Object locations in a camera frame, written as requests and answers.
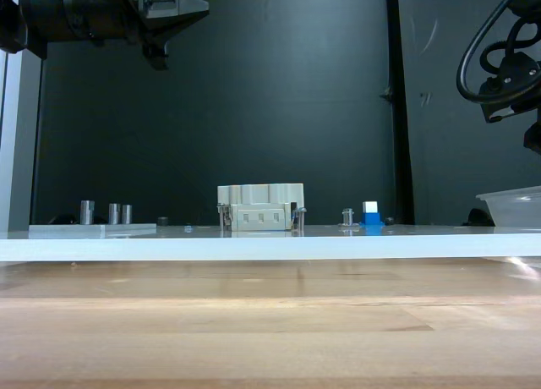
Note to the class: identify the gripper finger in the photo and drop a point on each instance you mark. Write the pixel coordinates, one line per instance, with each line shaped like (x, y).
(190, 5)
(184, 22)

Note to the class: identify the beige connector base housing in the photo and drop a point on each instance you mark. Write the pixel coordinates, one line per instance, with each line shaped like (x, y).
(258, 217)

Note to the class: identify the clear plastic tub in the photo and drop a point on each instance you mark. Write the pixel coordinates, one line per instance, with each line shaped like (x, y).
(515, 211)

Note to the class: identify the black screw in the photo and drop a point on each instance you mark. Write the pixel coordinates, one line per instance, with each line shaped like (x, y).
(391, 220)

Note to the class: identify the white plug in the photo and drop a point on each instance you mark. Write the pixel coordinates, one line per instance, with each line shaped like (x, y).
(369, 207)

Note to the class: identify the blue plug holder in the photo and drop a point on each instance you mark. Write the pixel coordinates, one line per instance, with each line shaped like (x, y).
(372, 220)

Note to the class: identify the grey metal bar with posts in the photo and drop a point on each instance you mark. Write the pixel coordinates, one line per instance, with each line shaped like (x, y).
(84, 231)

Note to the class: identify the white mounting board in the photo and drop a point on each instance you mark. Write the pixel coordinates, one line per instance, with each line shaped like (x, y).
(270, 249)

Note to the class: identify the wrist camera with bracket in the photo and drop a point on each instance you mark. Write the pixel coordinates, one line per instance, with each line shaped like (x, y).
(517, 78)

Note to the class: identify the black wall column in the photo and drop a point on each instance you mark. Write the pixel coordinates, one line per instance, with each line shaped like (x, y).
(399, 110)

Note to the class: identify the grey aluminium panel frame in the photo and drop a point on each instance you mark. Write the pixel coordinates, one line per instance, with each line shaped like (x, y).
(17, 152)

